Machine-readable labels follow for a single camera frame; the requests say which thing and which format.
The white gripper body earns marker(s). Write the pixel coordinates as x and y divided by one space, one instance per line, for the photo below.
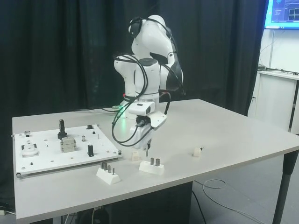
139 137

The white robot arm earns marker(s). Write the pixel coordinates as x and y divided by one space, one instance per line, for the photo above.
149 77

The medium metal round peg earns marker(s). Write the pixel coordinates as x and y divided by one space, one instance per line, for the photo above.
152 161

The large metal round peg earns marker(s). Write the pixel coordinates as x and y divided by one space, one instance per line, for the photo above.
157 162

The white round peg holder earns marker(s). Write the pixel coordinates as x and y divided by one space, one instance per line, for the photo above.
151 168

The small metal square peg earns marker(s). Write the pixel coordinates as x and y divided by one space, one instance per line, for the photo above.
109 168

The large metal square peg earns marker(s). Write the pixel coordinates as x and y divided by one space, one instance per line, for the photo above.
102 165

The white square peg holder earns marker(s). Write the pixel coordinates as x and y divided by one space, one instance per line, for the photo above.
108 177

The small white cube holder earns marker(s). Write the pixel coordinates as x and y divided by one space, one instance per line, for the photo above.
135 156

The small white rounded holder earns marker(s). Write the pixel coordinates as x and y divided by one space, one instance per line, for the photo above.
196 152

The black USB plug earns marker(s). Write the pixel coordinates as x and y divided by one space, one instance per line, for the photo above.
90 150

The small black Ethernet plug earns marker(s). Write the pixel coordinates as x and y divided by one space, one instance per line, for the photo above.
90 127

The metal BNC plug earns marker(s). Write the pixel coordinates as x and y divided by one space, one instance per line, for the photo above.
83 138

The metal socket block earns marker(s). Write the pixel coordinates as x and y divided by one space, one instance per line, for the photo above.
69 145

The white task board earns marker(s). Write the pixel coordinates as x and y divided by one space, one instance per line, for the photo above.
70 161

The black D-SUB plug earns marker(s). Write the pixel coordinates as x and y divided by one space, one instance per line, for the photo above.
62 129

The white large gear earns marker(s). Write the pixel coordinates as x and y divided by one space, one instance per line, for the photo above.
30 152

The metal waterproof plug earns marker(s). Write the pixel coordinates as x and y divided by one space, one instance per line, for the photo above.
27 134

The black curtain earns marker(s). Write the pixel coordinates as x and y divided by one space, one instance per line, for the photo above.
58 53

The white cabinet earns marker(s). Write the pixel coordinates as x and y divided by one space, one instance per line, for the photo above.
273 100

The black table leg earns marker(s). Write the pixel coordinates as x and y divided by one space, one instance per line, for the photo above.
283 186

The white power strip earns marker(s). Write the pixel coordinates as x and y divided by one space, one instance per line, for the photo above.
2 212

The blue screen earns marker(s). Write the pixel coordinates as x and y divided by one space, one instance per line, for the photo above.
282 14

